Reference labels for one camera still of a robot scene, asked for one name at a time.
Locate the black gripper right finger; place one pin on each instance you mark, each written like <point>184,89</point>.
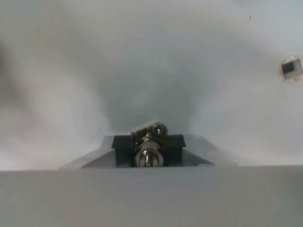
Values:
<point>172,151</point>

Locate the metal BNC plug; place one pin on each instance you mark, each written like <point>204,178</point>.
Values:
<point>149,154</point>

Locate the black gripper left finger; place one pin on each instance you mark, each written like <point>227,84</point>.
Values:
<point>122,151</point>

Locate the white task board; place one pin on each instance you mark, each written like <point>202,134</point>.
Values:
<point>71,82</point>

